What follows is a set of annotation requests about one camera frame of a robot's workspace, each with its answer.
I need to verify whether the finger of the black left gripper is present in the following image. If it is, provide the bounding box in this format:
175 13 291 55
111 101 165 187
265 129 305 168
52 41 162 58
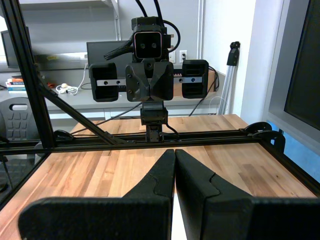
124 61 151 103
149 61 175 103

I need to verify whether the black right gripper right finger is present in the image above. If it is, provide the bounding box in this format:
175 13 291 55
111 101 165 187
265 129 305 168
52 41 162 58
174 149 320 240

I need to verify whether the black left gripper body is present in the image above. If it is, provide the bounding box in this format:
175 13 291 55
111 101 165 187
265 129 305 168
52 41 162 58
88 59 210 103

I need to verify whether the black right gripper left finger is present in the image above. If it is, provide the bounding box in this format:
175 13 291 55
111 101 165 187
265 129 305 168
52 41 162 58
17 149 175 240

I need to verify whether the white taskboard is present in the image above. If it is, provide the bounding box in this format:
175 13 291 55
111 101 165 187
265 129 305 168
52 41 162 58
171 191 188 240

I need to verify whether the grey desk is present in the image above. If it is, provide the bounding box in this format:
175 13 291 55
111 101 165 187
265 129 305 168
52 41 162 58
0 82 226 120

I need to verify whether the dark computer monitor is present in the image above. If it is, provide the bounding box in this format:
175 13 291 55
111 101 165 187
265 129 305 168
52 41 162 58
86 41 136 68
0 29 20 70

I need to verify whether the brown cardboard box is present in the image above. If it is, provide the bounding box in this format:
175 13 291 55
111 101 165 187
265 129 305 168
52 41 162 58
172 66 219 98

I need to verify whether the silver tripod with black head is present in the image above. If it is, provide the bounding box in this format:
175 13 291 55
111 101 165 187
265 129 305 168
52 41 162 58
219 41 242 116

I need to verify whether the stack of books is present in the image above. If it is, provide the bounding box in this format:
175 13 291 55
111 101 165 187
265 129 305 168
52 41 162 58
4 78 27 95

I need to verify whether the grey chair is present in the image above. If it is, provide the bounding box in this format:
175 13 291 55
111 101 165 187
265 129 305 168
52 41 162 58
0 96 39 141

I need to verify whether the white cable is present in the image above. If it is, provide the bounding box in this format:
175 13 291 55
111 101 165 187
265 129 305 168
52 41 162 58
55 62 90 96

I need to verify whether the black braided cable sleeve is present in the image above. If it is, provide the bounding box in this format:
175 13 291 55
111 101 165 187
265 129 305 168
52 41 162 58
104 41 135 61

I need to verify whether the black desk cable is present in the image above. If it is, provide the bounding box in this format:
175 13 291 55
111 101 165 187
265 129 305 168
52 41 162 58
187 66 220 118

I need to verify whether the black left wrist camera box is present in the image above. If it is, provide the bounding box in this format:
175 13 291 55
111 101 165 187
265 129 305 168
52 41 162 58
132 26 166 61

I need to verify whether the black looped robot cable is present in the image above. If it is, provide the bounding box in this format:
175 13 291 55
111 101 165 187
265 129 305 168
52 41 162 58
163 20 181 52

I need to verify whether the black aluminium frame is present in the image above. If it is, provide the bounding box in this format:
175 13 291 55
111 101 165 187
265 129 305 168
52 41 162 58
0 0 320 211

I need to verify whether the grey wall shelf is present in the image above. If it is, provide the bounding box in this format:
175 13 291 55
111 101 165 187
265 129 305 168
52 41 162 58
18 0 120 41

